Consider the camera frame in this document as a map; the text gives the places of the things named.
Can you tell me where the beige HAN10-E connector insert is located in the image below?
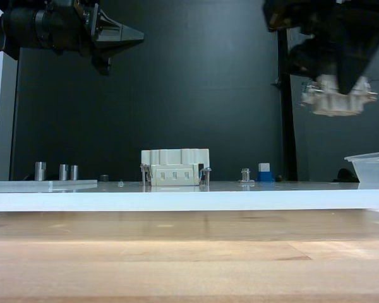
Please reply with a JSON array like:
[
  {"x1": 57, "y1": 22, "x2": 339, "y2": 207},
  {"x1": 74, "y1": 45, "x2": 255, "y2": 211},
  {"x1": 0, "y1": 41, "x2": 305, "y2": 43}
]
[{"x1": 301, "y1": 73, "x2": 379, "y2": 118}]

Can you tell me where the beige connector base socket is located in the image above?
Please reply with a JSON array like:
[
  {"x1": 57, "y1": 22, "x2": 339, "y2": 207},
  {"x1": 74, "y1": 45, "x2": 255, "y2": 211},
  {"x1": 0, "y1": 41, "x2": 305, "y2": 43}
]
[{"x1": 140, "y1": 148, "x2": 213, "y2": 188}]

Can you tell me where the small silver coaxial connector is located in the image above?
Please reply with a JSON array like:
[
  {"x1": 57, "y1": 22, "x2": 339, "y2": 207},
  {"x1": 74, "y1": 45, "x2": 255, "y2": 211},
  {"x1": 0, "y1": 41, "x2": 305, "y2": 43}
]
[{"x1": 238, "y1": 168, "x2": 255, "y2": 185}]

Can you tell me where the clear plastic tub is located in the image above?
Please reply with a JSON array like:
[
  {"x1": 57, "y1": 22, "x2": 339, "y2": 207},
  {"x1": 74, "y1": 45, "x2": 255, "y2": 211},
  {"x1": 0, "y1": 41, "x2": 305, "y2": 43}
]
[{"x1": 343, "y1": 150, "x2": 379, "y2": 191}]

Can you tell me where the black rounded knob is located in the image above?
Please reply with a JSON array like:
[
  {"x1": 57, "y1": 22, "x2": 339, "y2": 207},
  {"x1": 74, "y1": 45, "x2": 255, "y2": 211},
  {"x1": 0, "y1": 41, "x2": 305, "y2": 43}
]
[{"x1": 333, "y1": 168, "x2": 359, "y2": 183}]

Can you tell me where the blue plug with white core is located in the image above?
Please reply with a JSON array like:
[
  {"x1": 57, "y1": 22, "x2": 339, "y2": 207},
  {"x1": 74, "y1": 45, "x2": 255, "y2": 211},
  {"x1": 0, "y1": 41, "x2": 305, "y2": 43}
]
[{"x1": 255, "y1": 162, "x2": 276, "y2": 184}]

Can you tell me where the grey metal plate with pegs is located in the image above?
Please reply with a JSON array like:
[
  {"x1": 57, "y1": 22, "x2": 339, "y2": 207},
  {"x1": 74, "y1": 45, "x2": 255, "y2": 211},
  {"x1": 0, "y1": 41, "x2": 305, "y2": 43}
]
[{"x1": 0, "y1": 161, "x2": 98, "y2": 193}]

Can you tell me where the white mounting board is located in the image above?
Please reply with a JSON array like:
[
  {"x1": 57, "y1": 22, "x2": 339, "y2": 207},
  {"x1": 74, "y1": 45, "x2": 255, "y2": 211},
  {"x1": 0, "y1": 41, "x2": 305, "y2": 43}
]
[{"x1": 0, "y1": 180, "x2": 379, "y2": 213}]

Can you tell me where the black table frame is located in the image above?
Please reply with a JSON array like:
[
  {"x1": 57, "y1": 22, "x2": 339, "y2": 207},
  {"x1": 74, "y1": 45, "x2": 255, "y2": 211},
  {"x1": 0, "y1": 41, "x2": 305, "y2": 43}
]
[{"x1": 275, "y1": 30, "x2": 299, "y2": 182}]

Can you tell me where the grey metal panel frame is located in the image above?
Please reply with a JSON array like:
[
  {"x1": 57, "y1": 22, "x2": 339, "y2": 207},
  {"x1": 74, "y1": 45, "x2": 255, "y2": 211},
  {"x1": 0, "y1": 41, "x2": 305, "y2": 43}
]
[{"x1": 0, "y1": 50, "x2": 19, "y2": 184}]

